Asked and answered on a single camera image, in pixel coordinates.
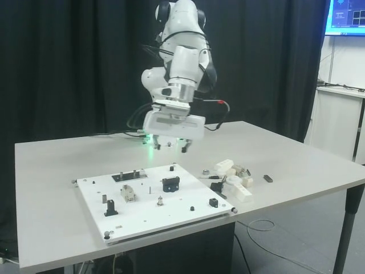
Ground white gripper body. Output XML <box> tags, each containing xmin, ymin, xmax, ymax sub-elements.
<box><xmin>142</xmin><ymin>110</ymin><xmax>205</xmax><ymax>140</ymax></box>

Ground long white peg holder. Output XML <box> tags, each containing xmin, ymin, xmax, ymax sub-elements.
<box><xmin>228</xmin><ymin>184</ymin><xmax>254</xmax><ymax>203</ymax></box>

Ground thin black rod red tag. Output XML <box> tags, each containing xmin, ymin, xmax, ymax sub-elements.
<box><xmin>193</xmin><ymin>98</ymin><xmax>225</xmax><ymax>105</ymax></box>

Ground black D-SUB plug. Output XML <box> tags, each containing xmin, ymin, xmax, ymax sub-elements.
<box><xmin>210</xmin><ymin>181</ymin><xmax>229</xmax><ymax>200</ymax></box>

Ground white large gear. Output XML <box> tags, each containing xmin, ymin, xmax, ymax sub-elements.
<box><xmin>224</xmin><ymin>176</ymin><xmax>242</xmax><ymax>190</ymax></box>

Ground white task board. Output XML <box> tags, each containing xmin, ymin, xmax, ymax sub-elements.
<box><xmin>70</xmin><ymin>163</ymin><xmax>239</xmax><ymax>246</ymax></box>

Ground black under-table cabinet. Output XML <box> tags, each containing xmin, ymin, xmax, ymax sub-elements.
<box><xmin>112</xmin><ymin>221</ymin><xmax>237</xmax><ymax>274</ymax></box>

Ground black curtain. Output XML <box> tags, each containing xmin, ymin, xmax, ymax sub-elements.
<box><xmin>0</xmin><ymin>0</ymin><xmax>326</xmax><ymax>147</ymax></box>

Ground white cabinet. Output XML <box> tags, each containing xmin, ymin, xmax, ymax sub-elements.
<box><xmin>309</xmin><ymin>84</ymin><xmax>365</xmax><ymax>166</ymax></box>

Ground dark table leg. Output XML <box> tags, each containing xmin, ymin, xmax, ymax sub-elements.
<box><xmin>334</xmin><ymin>187</ymin><xmax>359</xmax><ymax>274</ymax></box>

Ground blue screen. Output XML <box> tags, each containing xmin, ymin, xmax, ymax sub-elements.
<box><xmin>324</xmin><ymin>0</ymin><xmax>365</xmax><ymax>37</ymax></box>

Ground black cable bundle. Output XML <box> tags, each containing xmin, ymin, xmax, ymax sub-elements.
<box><xmin>91</xmin><ymin>103</ymin><xmax>157</xmax><ymax>139</ymax></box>

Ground black rod wire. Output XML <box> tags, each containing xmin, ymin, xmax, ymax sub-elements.
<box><xmin>204</xmin><ymin>100</ymin><xmax>231</xmax><ymax>132</ymax></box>

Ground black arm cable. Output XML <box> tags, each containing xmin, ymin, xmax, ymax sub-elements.
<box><xmin>139</xmin><ymin>30</ymin><xmax>213</xmax><ymax>75</ymax></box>

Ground grey floor cable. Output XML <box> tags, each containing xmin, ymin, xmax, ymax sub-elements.
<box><xmin>238</xmin><ymin>219</ymin><xmax>339</xmax><ymax>274</ymax></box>

